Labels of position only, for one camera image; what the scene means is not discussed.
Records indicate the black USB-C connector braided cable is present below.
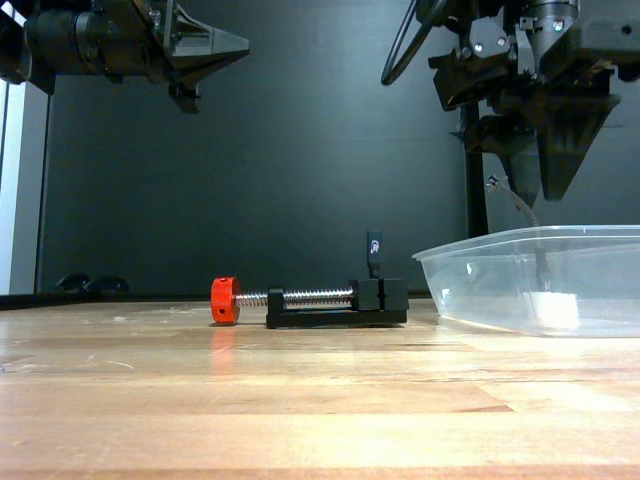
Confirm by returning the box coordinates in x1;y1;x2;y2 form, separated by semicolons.
485;173;552;294

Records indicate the black room column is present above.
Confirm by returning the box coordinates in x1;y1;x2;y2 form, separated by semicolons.
448;107;490;240

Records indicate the clear plastic tub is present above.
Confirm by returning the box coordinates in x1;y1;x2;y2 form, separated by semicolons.
411;223;640;340

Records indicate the small white block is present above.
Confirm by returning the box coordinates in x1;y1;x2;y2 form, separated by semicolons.
529;291;580;331

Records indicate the black clamp with red knob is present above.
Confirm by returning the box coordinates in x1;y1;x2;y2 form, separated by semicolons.
209;276;409;330

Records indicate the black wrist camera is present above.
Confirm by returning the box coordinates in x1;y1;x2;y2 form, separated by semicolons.
428;19;519;112

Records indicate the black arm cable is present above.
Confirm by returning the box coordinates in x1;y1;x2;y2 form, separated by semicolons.
380;0;454;86

